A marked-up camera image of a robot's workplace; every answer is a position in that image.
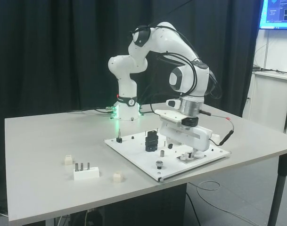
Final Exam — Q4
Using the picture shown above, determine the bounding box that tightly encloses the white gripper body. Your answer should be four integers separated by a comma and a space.
159, 121, 211, 152

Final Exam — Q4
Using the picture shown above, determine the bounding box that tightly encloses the white peg holder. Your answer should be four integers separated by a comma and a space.
73, 166, 101, 181

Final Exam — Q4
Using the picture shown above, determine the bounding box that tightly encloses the black D-SUB plug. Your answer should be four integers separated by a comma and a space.
145, 130, 159, 152

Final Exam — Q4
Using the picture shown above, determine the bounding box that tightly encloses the white task board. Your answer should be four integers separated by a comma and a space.
103, 128, 230, 182

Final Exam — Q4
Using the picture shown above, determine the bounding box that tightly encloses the black cabinet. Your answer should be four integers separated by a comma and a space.
96, 182, 188, 226

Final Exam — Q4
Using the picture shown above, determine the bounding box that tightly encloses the white cabinet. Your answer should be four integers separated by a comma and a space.
242, 69, 287, 136

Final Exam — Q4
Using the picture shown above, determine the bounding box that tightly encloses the black table leg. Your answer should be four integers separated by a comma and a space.
268, 154, 287, 226

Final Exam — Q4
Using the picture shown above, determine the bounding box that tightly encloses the black curtain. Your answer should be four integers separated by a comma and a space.
0, 0, 264, 212

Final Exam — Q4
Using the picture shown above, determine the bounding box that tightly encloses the blue screen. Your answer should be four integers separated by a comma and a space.
259, 0, 287, 30

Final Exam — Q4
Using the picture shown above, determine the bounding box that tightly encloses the grey floor cable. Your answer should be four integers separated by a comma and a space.
196, 180, 273, 222

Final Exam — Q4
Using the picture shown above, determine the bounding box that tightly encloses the black floor cable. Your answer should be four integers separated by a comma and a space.
186, 192, 202, 226

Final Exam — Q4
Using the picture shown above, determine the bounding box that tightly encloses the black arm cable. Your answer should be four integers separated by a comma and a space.
130, 24, 223, 99

